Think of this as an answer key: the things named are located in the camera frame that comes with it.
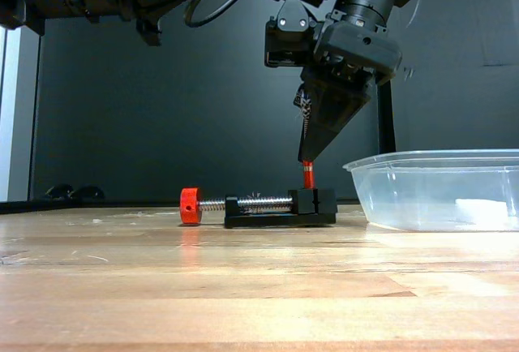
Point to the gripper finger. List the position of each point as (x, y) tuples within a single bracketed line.
[(310, 143), (340, 112), (162, 5)]

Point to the clear plastic container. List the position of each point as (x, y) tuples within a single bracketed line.
[(385, 206)]

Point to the black vise with red knob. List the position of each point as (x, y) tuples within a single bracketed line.
[(316, 206)]

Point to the white foam block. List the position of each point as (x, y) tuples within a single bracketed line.
[(482, 208)]

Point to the black wall post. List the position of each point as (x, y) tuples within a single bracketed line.
[(386, 125)]

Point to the black metal frame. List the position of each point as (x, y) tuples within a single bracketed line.
[(121, 204)]

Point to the black frame corner bracket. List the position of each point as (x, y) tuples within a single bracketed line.
[(87, 193), (60, 191)]

